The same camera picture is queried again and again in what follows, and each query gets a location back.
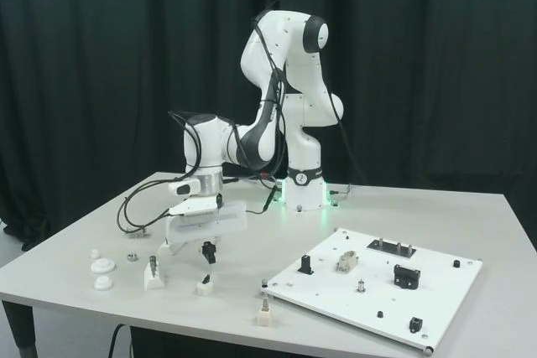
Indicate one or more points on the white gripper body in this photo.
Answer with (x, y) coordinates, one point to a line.
(210, 221)

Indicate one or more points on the black D-SUB plug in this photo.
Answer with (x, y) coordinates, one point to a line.
(208, 251)

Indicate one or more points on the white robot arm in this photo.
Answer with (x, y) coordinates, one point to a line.
(302, 152)

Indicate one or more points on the white square peg holder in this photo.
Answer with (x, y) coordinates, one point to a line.
(167, 248)

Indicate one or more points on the white Ethernet plug holder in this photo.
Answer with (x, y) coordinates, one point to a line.
(204, 288)

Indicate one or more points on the large metal round peg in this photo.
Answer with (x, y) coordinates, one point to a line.
(153, 262)

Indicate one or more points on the beige waterproof plug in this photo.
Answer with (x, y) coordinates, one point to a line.
(135, 232)

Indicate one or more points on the white round peg holder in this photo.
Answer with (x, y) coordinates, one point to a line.
(154, 281)

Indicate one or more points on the metal bolt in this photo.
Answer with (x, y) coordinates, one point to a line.
(132, 256)

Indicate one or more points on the metal BNC plug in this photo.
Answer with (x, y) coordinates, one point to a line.
(265, 301)

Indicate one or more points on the white BNC plug holder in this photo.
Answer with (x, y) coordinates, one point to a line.
(263, 317)

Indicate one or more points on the white large gear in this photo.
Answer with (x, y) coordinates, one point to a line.
(102, 266)

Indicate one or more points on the white small gear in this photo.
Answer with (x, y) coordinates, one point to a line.
(95, 253)

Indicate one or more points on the white medium gear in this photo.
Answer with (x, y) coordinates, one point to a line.
(102, 283)

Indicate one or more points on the white task board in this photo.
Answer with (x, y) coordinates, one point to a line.
(377, 291)

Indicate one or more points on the black curtain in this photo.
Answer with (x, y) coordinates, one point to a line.
(84, 60)

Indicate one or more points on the dark table leg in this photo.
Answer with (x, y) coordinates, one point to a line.
(19, 328)

